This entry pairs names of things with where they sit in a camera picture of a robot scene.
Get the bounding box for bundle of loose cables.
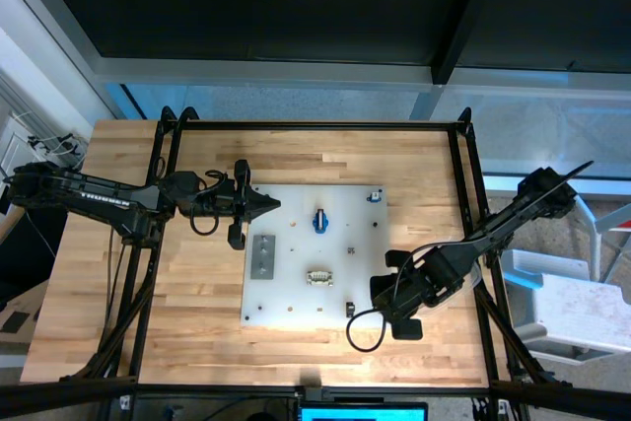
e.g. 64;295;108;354
24;132;86;161

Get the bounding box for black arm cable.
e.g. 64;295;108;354
346;238;474;353
189;169;228;238

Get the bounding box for black metal frame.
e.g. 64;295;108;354
0;105;631;421

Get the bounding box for cardboard box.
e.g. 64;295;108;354
0;280;50;346

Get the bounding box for screen with blue edge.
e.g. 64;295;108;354
298;400;429;421

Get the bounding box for white tubular chair frame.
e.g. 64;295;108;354
574;183;631;290

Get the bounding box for white task board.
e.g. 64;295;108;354
240;183;398;327

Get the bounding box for white step stool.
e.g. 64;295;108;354
511;247;631;366

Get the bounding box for grey metal plate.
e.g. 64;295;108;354
250;233;276;280

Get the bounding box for black post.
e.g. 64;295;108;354
431;0;495;86

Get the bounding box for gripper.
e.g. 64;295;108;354
216;159;282;250
370;248;438;342

